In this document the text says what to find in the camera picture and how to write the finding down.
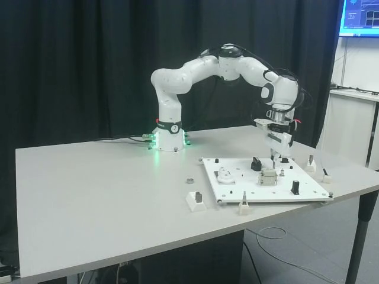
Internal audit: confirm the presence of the black curtain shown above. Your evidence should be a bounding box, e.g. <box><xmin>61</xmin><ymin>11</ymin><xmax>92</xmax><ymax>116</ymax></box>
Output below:
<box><xmin>0</xmin><ymin>0</ymin><xmax>346</xmax><ymax>267</ymax></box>

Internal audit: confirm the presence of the blue screen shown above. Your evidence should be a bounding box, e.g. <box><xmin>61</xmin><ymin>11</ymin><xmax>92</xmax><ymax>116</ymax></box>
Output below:
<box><xmin>339</xmin><ymin>0</ymin><xmax>379</xmax><ymax>38</ymax></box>

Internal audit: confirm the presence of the grey floor cable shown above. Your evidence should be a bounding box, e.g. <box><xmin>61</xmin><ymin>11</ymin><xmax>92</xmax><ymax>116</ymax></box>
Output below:
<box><xmin>248</xmin><ymin>225</ymin><xmax>351</xmax><ymax>284</ymax></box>

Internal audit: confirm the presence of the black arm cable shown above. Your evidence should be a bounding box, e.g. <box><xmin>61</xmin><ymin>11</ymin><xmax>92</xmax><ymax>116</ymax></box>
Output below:
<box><xmin>200</xmin><ymin>44</ymin><xmax>314</xmax><ymax>121</ymax></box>

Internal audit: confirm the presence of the dark table leg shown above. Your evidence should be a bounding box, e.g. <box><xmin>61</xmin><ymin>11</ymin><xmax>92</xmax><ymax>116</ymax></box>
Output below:
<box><xmin>345</xmin><ymin>191</ymin><xmax>377</xmax><ymax>284</ymax></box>

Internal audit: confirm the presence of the black power cable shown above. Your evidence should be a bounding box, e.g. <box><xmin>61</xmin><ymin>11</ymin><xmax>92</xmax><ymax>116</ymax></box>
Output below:
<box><xmin>97</xmin><ymin>134</ymin><xmax>155</xmax><ymax>146</ymax></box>

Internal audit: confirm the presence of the white large gear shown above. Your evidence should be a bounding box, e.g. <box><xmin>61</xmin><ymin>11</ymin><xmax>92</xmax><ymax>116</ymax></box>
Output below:
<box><xmin>217</xmin><ymin>173</ymin><xmax>235</xmax><ymax>185</ymax></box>

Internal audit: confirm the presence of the wide white peg holder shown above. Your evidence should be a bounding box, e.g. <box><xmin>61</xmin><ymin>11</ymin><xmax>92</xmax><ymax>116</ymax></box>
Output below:
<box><xmin>185</xmin><ymin>193</ymin><xmax>208</xmax><ymax>213</ymax></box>

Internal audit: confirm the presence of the black cable on cabinet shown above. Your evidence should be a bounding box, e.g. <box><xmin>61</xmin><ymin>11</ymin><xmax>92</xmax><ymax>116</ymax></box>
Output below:
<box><xmin>330</xmin><ymin>83</ymin><xmax>379</xmax><ymax>96</ymax></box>

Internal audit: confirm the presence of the white cabinet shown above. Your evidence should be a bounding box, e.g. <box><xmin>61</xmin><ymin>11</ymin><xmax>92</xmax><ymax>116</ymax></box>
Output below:
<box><xmin>318</xmin><ymin>87</ymin><xmax>379</xmax><ymax>172</ymax></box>

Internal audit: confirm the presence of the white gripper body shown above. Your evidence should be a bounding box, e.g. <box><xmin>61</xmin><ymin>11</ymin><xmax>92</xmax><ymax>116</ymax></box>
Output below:
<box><xmin>265</xmin><ymin>131</ymin><xmax>293</xmax><ymax>157</ymax></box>

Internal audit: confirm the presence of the white task board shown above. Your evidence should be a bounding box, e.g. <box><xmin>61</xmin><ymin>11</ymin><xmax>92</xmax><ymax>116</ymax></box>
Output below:
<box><xmin>197</xmin><ymin>156</ymin><xmax>335</xmax><ymax>205</ymax></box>

